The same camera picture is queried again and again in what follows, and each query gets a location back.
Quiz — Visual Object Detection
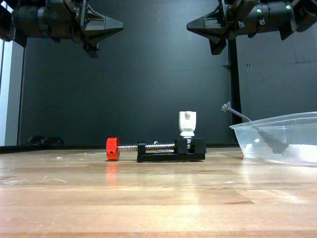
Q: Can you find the black plug with braided cable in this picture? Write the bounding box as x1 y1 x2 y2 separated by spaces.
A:
220 101 290 157

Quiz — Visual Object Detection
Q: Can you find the white receptacle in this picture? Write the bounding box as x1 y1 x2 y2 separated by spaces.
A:
178 111 199 149

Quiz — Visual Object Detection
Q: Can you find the clear plastic container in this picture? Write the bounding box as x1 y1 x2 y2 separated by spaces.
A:
229 111 317 168

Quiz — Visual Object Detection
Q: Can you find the red-knobbed steel screw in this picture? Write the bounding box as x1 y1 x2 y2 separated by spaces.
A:
106 137 175 161

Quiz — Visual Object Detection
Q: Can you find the black bench clamp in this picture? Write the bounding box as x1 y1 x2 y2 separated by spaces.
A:
137 137 207 163

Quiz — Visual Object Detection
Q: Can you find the black rounded frame bracket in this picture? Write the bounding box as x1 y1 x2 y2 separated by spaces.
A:
28 135 46 145
42 136 65 146

